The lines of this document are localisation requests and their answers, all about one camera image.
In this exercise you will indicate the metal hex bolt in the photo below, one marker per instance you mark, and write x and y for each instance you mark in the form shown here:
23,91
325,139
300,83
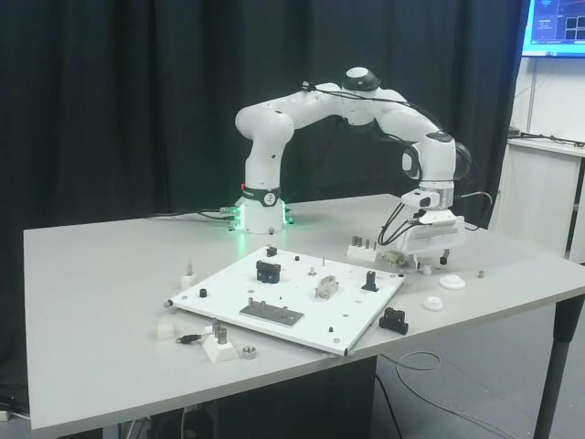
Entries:
248,352

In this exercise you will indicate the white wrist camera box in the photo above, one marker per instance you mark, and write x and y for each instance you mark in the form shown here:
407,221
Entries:
418,200

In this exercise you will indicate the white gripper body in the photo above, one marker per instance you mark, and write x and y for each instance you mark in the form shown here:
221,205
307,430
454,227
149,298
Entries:
434,238

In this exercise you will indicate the metal square peg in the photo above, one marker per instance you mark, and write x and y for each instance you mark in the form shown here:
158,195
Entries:
361,241

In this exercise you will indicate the small white block holder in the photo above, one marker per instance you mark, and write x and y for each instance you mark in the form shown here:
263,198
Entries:
165,330

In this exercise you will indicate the blue screen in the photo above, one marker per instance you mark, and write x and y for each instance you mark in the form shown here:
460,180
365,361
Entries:
555,27

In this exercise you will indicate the white slim peg holder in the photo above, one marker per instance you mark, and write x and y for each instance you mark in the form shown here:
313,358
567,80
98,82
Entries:
358,251

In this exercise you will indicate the small metal plug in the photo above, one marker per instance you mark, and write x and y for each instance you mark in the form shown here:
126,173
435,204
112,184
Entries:
481,274

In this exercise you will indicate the white small gear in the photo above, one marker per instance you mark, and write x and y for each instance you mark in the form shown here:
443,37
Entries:
426,270

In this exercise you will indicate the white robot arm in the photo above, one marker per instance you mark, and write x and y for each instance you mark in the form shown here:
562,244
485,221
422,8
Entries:
265,137

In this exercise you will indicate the white cabinet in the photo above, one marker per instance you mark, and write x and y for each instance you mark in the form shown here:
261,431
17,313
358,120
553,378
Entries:
544,196

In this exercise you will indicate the white large gear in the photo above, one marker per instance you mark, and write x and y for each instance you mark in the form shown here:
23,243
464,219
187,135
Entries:
452,283

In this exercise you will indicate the white wide peg holder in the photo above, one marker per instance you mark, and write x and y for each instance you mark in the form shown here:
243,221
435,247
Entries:
220,353

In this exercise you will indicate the white holder with pin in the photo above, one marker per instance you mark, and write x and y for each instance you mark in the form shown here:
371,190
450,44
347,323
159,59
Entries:
188,278

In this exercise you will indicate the black table leg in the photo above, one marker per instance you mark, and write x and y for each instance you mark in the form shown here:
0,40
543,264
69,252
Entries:
564,366

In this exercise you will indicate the metal round peg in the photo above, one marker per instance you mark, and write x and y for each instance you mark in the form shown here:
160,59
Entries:
215,329
223,335

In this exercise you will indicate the white medium gear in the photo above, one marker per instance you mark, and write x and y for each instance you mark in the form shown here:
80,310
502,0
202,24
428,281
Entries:
433,303

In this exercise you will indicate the black curtain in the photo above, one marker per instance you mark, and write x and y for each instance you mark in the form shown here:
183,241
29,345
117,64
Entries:
137,91

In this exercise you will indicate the thin rod with red tag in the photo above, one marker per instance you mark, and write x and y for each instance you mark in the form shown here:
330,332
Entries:
480,195

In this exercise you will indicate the white task board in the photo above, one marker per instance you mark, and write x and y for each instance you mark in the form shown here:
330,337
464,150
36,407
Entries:
274,302

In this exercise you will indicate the white power strip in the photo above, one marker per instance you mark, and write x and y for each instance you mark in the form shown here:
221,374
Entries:
4,415

